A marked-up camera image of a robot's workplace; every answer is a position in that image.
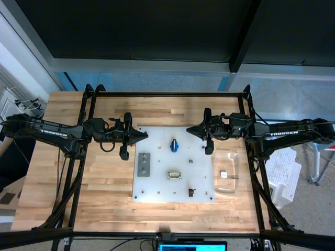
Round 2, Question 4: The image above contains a power strip with plugs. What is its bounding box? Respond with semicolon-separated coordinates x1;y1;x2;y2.
13;97;47;116

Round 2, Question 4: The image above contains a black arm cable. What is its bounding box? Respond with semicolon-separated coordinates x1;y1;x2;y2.
99;138;117;153
207;115;233;142

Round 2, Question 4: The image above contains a white styrofoam block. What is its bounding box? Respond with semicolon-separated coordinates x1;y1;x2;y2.
264;149;302;210

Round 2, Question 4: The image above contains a white taskboard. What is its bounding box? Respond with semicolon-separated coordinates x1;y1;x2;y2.
132;126;216;203

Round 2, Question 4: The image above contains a small black camera mount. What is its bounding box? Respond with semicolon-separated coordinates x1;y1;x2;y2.
160;226;172;241

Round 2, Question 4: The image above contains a clear plastic tub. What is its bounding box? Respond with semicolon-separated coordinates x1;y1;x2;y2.
213;151;240;196

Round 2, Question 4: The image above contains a grey plate with screws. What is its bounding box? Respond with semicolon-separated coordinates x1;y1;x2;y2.
136;152;151;177

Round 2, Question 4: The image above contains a black aluminium frame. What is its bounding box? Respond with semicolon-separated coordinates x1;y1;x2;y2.
0;83;335;251

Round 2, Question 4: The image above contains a brown cardboard box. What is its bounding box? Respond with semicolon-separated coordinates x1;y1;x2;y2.
0;175;27;210

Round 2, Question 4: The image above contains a laptop screen with blue edge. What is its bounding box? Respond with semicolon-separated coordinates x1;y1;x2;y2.
156;241;228;251

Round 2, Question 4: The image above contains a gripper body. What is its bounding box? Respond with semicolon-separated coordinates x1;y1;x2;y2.
105;112;133;161
204;107;231;156

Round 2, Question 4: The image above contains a grey metal chair leg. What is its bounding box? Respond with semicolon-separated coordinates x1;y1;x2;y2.
308;142;335;187

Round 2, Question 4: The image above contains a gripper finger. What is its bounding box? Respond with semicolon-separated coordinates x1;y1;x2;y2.
130;126;149;137
186;122;205;132
130;135;149;146
186;130;205;141

